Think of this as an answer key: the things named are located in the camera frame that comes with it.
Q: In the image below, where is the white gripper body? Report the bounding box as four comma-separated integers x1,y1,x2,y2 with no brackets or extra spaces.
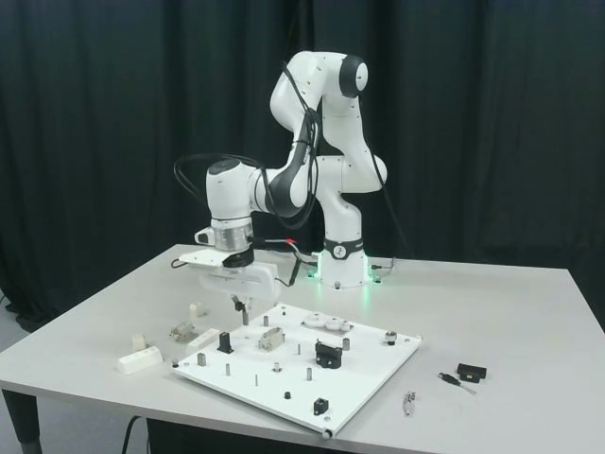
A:
198,262,280,303

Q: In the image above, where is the long white peg holder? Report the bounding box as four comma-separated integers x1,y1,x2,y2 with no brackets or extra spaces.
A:
115,345,164,376
184,327,222,354

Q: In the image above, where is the flat white wrist plate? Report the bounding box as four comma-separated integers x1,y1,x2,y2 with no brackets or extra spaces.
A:
178,250,229,269

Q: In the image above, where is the white task board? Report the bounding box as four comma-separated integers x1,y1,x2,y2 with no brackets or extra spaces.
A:
170,302,424,439

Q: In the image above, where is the black curtain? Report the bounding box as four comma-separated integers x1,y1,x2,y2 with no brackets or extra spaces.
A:
0,0,605,319

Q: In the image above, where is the black USB plug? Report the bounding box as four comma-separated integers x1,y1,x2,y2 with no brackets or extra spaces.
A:
438,371,475,394

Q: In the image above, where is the black D-SUB plug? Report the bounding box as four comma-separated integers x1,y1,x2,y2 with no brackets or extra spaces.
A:
456,362,489,381

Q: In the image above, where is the dark table leg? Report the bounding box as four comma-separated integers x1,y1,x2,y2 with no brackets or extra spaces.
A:
0,388,39,454

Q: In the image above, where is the black base cable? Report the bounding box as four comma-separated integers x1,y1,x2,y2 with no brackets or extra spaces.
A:
364,136,410,276

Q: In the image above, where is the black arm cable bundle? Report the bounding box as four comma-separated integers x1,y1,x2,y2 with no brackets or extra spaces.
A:
173,61,333,233

